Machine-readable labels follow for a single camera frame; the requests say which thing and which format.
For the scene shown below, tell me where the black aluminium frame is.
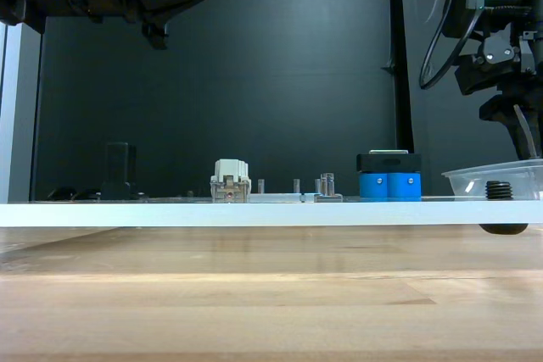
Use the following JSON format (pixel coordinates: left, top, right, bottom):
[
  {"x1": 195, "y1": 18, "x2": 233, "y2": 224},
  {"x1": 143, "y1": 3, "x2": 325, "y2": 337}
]
[{"x1": 45, "y1": 186, "x2": 149, "y2": 203}]

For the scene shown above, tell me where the black rubber board foot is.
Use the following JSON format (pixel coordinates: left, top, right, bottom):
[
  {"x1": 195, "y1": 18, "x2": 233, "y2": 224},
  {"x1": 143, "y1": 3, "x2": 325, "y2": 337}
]
[{"x1": 479, "y1": 224, "x2": 530, "y2": 236}]

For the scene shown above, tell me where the beige multi-pin connector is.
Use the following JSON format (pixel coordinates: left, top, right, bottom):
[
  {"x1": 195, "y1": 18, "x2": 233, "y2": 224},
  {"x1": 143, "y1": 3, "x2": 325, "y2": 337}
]
[{"x1": 210, "y1": 159, "x2": 251, "y2": 204}]

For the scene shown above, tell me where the black wall post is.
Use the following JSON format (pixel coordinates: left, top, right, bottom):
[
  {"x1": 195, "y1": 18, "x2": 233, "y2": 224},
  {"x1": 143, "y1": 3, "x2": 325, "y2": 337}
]
[{"x1": 381, "y1": 0, "x2": 416, "y2": 152}]

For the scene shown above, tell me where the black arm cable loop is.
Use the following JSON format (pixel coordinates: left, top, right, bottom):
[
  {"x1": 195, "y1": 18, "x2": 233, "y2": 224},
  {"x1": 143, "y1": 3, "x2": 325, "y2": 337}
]
[{"x1": 418, "y1": 0, "x2": 487, "y2": 91}]

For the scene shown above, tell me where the aluminium plate with posts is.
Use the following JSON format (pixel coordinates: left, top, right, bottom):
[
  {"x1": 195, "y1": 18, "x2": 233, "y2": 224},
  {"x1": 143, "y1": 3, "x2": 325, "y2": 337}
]
[{"x1": 249, "y1": 178, "x2": 322, "y2": 204}]

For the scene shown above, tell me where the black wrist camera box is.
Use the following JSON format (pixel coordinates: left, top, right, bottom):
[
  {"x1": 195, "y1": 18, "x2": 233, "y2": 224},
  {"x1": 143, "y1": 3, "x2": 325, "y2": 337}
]
[{"x1": 454, "y1": 54, "x2": 502, "y2": 97}]

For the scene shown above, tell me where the white taskboard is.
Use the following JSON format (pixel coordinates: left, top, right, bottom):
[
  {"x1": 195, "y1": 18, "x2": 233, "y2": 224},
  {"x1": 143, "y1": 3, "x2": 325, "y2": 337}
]
[{"x1": 0, "y1": 196, "x2": 543, "y2": 228}]

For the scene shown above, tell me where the clear plastic tub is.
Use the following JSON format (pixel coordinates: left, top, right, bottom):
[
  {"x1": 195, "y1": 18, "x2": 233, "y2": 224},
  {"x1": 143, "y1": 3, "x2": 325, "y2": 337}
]
[{"x1": 440, "y1": 158, "x2": 543, "y2": 201}]

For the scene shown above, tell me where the blue and black connector housing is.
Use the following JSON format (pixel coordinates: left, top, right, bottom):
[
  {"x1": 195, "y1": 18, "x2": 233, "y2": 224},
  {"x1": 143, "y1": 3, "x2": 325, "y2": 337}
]
[{"x1": 355, "y1": 149, "x2": 423, "y2": 202}]

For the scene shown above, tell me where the black clamp bracket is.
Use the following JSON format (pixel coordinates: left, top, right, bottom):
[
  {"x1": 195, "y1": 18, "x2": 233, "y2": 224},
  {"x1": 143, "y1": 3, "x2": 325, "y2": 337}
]
[{"x1": 100, "y1": 141, "x2": 139, "y2": 201}]

